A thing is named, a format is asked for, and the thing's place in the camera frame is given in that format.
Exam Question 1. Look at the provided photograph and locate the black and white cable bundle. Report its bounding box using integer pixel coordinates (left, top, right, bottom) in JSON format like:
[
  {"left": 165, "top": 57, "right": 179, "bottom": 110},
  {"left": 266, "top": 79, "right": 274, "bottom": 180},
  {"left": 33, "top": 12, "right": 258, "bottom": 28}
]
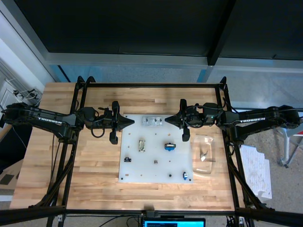
[{"left": 11, "top": 87, "right": 41, "bottom": 101}]

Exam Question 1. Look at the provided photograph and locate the white taskboard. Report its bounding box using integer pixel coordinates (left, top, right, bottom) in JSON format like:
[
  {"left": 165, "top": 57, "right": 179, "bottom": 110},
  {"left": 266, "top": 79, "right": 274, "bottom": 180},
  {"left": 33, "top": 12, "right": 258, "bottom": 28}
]
[{"left": 117, "top": 114, "right": 194, "bottom": 184}]

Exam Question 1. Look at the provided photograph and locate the small black camera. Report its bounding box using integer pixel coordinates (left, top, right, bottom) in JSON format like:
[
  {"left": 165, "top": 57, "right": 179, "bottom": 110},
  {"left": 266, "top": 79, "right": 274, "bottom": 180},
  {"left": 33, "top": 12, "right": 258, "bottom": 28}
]
[{"left": 144, "top": 205, "right": 159, "bottom": 217}]

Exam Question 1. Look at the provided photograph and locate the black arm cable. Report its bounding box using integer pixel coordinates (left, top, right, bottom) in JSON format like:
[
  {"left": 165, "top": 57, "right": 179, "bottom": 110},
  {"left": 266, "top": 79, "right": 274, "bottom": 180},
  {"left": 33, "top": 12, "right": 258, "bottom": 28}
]
[{"left": 90, "top": 126, "right": 106, "bottom": 139}]

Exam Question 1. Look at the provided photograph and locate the laptop screen with blue edge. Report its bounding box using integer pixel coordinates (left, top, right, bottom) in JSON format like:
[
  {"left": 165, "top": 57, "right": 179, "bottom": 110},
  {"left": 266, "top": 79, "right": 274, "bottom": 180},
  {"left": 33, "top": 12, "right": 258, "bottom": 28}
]
[{"left": 141, "top": 218, "right": 206, "bottom": 227}]

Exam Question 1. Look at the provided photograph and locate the black aluminium frame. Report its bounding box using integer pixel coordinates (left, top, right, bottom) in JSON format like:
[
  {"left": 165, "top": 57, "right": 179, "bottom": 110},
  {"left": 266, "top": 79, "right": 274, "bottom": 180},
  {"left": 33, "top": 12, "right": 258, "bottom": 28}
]
[{"left": 0, "top": 75, "right": 303, "bottom": 227}]

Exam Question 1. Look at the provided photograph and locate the cardboard box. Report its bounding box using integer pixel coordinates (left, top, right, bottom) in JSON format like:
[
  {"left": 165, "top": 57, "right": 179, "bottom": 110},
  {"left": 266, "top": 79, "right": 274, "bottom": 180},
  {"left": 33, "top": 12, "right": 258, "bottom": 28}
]
[{"left": 0, "top": 158, "right": 24, "bottom": 190}]

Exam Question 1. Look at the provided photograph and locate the black wall post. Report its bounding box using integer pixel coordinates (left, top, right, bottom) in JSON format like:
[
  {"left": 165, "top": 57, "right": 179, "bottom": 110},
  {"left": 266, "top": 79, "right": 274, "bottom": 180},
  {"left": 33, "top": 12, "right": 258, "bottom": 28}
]
[{"left": 207, "top": 0, "right": 237, "bottom": 67}]

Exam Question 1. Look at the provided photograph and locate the grey metal stand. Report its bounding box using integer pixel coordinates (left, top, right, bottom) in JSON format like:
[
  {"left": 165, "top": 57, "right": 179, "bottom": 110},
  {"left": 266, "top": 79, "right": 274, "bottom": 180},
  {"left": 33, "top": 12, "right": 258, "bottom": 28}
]
[{"left": 274, "top": 122, "right": 303, "bottom": 169}]

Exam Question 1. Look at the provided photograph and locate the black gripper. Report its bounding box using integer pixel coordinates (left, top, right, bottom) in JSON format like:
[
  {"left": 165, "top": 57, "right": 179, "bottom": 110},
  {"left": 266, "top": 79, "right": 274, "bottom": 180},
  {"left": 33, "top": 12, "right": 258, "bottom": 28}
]
[
  {"left": 100, "top": 101, "right": 135, "bottom": 145},
  {"left": 164, "top": 98, "right": 203, "bottom": 142}
]

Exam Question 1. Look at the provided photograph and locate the clear plastic tub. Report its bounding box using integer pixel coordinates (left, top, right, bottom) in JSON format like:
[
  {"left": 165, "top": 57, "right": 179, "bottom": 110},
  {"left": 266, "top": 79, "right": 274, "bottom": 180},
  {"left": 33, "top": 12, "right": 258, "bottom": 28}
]
[{"left": 193, "top": 134, "right": 216, "bottom": 177}]

